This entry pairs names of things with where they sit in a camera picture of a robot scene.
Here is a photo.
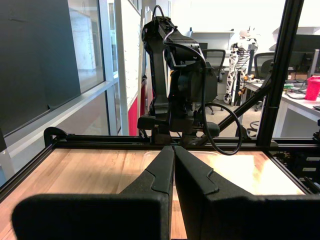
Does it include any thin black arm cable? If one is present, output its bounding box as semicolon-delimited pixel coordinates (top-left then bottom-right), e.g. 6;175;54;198
151;4;166;20

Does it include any black frame side rail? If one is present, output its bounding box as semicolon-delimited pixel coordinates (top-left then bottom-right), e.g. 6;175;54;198
0;141;60;203
264;148;320;196

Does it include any large black monitor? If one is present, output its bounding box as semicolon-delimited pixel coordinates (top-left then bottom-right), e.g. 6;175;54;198
289;34;320;73

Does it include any white lattice robot figure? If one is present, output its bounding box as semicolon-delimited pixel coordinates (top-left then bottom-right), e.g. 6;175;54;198
223;26;261;105

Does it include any red wall panel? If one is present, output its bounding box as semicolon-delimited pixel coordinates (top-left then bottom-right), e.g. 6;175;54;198
127;82;148;137

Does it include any clear plastic container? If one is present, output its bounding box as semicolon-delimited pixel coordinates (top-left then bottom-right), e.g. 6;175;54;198
142;150;221;176

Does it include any black frame corner clamp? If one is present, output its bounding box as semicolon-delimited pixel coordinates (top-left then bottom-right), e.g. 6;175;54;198
43;126;68;145
239;125;251;140

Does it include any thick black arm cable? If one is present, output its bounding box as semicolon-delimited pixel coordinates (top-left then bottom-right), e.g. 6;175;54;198
197;62;244;156

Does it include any red plastic cup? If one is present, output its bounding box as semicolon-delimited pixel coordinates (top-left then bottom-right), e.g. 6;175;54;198
304;76;320;101

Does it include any black mesh office chair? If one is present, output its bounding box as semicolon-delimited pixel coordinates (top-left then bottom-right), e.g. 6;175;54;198
201;49;227;116

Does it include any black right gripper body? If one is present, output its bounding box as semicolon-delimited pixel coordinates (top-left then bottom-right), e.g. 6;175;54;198
137;111;221;138

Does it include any black diagonal frame brace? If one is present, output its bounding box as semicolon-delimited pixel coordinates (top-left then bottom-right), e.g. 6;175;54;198
189;74;275;147

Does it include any white office desk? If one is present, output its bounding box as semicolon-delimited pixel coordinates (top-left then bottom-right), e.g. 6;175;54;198
272;87;320;139

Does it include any black frame end rail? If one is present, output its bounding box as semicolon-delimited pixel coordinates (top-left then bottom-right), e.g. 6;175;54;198
43;134;320;152

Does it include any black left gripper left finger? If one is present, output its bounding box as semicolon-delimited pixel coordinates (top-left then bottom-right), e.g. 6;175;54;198
11;145;175;240

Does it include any grey mesh office chair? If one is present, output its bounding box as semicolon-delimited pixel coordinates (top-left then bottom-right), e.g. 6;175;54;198
253;52;276;112

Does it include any black vertical frame post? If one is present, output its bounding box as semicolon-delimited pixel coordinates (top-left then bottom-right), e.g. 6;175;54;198
256;0;305;148

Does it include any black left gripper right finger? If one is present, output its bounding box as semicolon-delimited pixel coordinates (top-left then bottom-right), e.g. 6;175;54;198
174;145;320;240

